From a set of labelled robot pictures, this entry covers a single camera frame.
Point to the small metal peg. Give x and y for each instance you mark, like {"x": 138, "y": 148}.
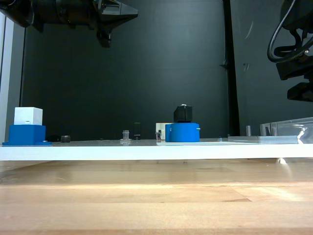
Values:
{"x": 248, "y": 131}

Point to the grey aluminium block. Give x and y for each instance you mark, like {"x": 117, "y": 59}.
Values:
{"x": 278, "y": 140}

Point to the white taskboard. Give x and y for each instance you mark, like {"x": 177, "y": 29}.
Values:
{"x": 97, "y": 153}

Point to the black vertical post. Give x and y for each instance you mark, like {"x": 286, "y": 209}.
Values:
{"x": 231, "y": 73}

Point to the blue round mount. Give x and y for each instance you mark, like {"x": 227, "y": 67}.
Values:
{"x": 183, "y": 133}

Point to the blue square mount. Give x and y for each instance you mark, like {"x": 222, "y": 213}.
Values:
{"x": 24, "y": 134}

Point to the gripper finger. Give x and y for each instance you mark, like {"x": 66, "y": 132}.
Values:
{"x": 115, "y": 20}
{"x": 127, "y": 9}

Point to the clear plastic tub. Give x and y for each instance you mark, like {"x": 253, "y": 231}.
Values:
{"x": 293, "y": 127}

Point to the small clear connector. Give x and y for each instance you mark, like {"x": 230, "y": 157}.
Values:
{"x": 126, "y": 135}

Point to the white cube block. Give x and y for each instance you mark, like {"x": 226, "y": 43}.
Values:
{"x": 28, "y": 115}

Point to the beige connector housing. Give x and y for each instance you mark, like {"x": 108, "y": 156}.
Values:
{"x": 162, "y": 127}

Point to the black round plug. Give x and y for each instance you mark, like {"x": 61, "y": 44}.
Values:
{"x": 66, "y": 139}

